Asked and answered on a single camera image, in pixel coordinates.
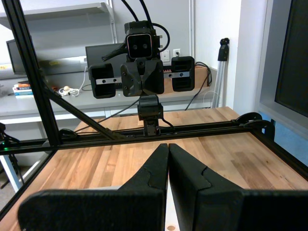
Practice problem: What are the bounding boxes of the stack of books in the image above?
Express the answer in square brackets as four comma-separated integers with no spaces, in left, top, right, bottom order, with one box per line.
[12,83,34,97]

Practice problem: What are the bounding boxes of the white mounting board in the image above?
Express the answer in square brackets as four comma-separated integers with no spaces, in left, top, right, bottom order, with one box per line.
[89,181,180,231]

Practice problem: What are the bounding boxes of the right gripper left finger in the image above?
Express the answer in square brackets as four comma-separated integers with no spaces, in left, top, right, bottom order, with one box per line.
[18,143,168,231]

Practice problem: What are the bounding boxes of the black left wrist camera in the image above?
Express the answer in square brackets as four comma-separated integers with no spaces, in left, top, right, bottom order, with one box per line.
[124,21,160,60]

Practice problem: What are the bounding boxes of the grey wall shelf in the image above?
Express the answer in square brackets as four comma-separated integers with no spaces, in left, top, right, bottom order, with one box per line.
[0,2,116,58]

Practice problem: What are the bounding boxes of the grey office desk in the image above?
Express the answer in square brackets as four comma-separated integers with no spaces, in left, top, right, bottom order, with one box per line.
[0,89,217,126]

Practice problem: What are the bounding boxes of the black table frame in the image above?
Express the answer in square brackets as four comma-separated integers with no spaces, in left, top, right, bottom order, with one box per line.
[0,0,308,215]

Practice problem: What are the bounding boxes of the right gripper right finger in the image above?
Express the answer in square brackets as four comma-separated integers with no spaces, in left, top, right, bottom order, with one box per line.
[168,143,308,231]

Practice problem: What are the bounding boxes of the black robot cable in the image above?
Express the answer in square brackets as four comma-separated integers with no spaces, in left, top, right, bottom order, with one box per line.
[120,0,171,51]

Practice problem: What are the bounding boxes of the white cable coil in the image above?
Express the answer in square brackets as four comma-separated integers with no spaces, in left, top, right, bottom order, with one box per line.
[58,85,80,97]

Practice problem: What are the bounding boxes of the black white tripod stand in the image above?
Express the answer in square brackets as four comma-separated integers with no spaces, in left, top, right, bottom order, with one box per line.
[217,38,230,108]

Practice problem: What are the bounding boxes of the dark computer monitor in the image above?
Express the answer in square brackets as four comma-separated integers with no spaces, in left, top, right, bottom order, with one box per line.
[6,39,33,76]
[85,43,128,73]

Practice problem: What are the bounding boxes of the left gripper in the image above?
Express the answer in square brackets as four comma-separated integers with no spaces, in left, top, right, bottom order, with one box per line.
[89,56,195,100]

